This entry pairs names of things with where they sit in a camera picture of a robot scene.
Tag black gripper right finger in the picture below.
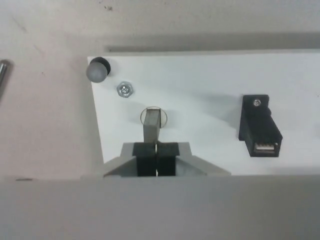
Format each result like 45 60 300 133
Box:
156 141 231 177

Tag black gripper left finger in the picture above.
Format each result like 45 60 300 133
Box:
102 141 157 178

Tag metal square peg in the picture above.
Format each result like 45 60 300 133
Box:
142 106 163 144

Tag metal round peg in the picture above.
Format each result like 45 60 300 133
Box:
0 58 13 101

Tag white task board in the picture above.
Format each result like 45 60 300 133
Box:
86 48 320 177

